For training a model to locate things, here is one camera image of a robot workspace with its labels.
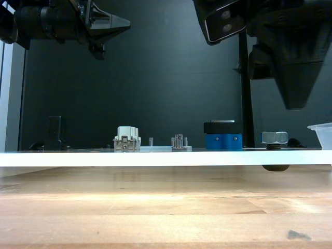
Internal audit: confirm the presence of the silver hex nut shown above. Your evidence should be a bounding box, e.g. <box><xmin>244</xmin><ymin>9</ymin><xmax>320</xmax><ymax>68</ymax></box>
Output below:
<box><xmin>260</xmin><ymin>131</ymin><xmax>288</xmax><ymax>145</ymax></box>

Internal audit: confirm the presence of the clear plastic tub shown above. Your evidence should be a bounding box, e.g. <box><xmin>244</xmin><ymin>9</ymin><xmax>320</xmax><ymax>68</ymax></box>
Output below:
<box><xmin>307</xmin><ymin>123</ymin><xmax>332</xmax><ymax>151</ymax></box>

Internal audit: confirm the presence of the blue holder with connector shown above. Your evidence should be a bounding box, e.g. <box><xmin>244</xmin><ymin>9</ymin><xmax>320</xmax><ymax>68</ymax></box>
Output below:
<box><xmin>203</xmin><ymin>120</ymin><xmax>244</xmax><ymax>150</ymax></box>

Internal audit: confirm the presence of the black threaded bolt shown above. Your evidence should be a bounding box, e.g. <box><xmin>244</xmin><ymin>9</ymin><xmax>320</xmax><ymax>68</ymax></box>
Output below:
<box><xmin>261</xmin><ymin>144</ymin><xmax>290</xmax><ymax>172</ymax></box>

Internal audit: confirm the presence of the small metal connector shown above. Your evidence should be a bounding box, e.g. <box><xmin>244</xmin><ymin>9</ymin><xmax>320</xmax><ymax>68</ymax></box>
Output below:
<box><xmin>171</xmin><ymin>133</ymin><xmax>192</xmax><ymax>153</ymax></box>

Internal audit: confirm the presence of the grey connector housing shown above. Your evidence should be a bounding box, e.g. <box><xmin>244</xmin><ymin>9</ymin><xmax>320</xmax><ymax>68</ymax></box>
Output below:
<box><xmin>113</xmin><ymin>126</ymin><xmax>142</xmax><ymax>153</ymax></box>

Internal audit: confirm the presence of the white board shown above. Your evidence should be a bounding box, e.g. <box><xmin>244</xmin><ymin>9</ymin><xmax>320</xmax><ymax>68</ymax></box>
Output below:
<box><xmin>0</xmin><ymin>148</ymin><xmax>332</xmax><ymax>168</ymax></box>

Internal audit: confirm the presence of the black aluminium frame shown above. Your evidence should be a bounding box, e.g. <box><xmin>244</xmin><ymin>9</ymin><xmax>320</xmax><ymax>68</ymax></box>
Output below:
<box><xmin>237</xmin><ymin>33</ymin><xmax>257</xmax><ymax>148</ymax></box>

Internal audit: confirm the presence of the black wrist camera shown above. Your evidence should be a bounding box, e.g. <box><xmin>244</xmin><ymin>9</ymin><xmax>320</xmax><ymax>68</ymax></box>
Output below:
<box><xmin>193</xmin><ymin>0</ymin><xmax>247</xmax><ymax>47</ymax></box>

